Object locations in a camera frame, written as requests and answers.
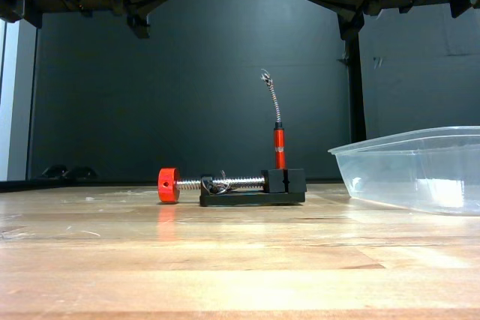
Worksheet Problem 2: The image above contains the red RCA plug braided cable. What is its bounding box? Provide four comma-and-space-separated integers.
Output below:
258, 67, 287, 153

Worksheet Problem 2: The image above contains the red round vise knob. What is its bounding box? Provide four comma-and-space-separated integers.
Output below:
157, 167, 182, 205

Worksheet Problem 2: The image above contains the black frame post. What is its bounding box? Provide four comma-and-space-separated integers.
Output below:
339, 12, 368, 143

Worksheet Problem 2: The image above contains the black frame bottom rail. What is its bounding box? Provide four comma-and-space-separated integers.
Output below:
0, 178, 161, 194

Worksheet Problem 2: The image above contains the clear plastic tub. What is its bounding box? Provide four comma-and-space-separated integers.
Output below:
328, 125, 480, 217

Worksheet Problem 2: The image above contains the black rounded object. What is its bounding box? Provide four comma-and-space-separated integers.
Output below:
41, 164, 68, 179
64, 166, 98, 181

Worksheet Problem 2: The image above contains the black vise clamp frame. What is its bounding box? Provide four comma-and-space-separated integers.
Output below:
199, 167, 307, 208

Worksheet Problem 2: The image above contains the silver threaded vise screw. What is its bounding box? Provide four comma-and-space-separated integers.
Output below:
175, 173, 269, 191

